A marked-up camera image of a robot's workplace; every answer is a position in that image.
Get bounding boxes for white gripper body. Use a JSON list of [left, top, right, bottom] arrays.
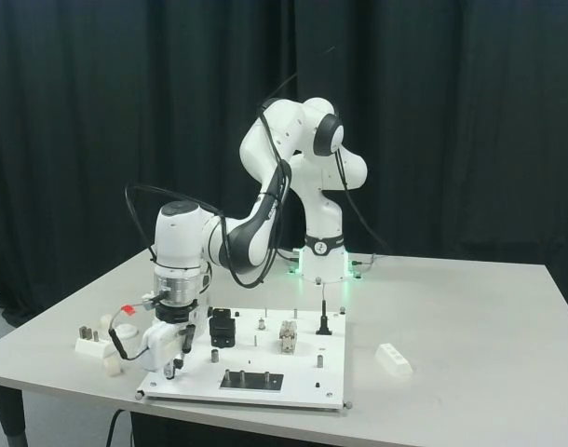
[[139, 320, 186, 374]]

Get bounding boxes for long black arm cable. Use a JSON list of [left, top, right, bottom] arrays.
[[227, 78, 295, 288]]

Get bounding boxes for white large gear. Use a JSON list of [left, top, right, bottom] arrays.
[[113, 323, 140, 346]]

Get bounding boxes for looped black arm cable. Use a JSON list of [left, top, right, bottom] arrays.
[[124, 183, 230, 264]]

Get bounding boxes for black cable under table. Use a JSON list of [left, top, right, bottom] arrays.
[[105, 408, 129, 447]]

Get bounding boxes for white peg holder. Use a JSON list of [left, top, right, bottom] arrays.
[[74, 335, 114, 360]]

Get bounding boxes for black table leg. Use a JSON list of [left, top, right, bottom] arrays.
[[0, 382, 25, 447]]

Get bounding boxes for thin black rod red tag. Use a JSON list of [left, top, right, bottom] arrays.
[[106, 303, 137, 362]]

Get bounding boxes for silver wrist ring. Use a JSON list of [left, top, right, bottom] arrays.
[[154, 274, 207, 308]]

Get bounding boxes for white task board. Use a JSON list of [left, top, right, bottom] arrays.
[[134, 305, 354, 413]]

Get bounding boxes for black curtains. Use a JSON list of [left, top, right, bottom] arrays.
[[0, 0, 568, 322]]

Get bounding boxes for white holder with holes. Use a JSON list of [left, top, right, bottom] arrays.
[[373, 343, 414, 375]]

